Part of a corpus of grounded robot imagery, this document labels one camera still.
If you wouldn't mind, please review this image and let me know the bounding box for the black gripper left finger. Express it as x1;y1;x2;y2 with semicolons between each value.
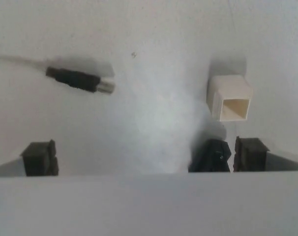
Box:
0;139;59;177

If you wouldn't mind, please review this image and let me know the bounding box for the black USB plug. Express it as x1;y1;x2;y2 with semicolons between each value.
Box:
0;53;115;95

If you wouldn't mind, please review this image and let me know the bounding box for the cream cube holder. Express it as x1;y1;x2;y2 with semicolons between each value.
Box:
207;75;253;122

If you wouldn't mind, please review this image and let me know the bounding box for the black D-SUB plug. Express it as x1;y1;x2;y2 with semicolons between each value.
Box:
188;139;232;173

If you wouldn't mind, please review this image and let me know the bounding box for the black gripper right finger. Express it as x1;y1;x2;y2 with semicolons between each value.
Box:
234;136;298;173

